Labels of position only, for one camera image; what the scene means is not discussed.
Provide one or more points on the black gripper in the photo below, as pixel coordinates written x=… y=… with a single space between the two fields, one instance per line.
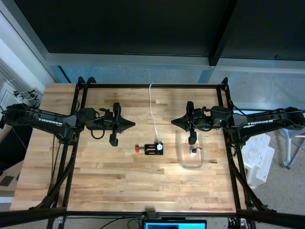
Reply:
x=200 y=119
x=107 y=124

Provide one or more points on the black power plug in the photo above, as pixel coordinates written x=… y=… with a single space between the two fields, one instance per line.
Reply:
x=195 y=150

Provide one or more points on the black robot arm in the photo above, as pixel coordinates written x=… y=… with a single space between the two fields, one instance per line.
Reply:
x=259 y=122
x=47 y=120

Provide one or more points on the white receptacle socket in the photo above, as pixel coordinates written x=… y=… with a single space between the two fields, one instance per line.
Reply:
x=159 y=146

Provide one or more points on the small white block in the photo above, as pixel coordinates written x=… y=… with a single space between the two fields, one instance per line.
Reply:
x=193 y=153

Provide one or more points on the black vise red knob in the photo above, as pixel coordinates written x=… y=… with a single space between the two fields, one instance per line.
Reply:
x=151 y=149

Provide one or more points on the clear plastic tub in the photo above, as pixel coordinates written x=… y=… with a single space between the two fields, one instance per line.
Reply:
x=188 y=164

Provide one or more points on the white foam packing block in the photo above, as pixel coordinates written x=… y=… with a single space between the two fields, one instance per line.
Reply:
x=257 y=162

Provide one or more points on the blue laptop screen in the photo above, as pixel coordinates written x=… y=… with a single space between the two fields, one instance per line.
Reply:
x=174 y=225

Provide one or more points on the grey metal stand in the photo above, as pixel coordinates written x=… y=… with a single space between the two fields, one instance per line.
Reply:
x=288 y=152

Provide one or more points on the brown cardboard box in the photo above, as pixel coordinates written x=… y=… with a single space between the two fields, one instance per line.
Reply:
x=10 y=170

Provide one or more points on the black metal frame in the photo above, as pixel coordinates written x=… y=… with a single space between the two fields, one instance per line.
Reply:
x=119 y=85

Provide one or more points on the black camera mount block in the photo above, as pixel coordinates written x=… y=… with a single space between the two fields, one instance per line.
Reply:
x=151 y=214

